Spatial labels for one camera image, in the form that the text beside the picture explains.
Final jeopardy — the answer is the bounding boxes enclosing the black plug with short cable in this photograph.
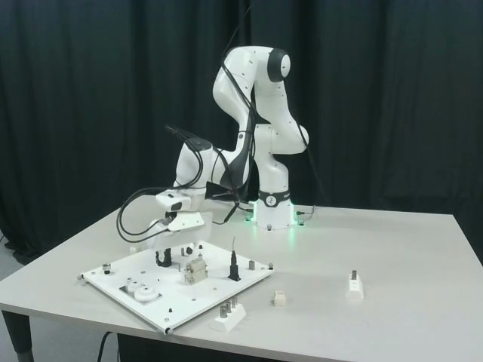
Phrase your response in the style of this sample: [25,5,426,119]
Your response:
[226,236,243,282]

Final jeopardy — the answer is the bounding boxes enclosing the flat white mounting plate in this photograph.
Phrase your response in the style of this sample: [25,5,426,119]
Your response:
[165,210,207,232]

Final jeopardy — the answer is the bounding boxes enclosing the black table leg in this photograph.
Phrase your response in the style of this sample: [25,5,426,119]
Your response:
[0,311,32,362]

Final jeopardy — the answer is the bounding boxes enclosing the black curtains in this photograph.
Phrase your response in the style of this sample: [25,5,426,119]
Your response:
[0,0,483,262]

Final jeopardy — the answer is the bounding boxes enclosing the white task board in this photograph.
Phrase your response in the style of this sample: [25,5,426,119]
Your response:
[77,241,275,336]

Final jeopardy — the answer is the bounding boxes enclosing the black hanging cable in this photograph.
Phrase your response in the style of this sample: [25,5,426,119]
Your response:
[290,112,322,208]

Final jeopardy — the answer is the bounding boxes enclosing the black looped gripper cable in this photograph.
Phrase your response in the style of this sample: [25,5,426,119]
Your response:
[115,185,180,247]

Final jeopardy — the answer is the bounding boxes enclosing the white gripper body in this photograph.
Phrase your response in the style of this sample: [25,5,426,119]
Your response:
[145,217,213,250]

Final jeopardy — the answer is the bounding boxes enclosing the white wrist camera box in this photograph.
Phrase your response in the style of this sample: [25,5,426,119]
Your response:
[155,190,194,213]

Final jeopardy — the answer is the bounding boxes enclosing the white square peg holder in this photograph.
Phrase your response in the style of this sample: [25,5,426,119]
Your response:
[345,278,368,302]

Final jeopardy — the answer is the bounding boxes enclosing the black cable under table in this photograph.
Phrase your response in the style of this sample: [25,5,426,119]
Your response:
[98,330,118,362]

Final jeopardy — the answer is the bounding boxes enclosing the white large gear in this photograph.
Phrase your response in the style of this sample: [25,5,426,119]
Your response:
[134,288,160,305]

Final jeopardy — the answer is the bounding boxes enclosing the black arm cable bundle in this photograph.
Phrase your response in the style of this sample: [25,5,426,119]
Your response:
[165,56,262,204]

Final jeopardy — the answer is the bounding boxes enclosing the white round peg holder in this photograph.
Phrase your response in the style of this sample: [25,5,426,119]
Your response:
[213,304,248,333]

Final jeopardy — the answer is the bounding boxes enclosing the beige metal plug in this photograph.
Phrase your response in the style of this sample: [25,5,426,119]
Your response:
[183,258,210,285]

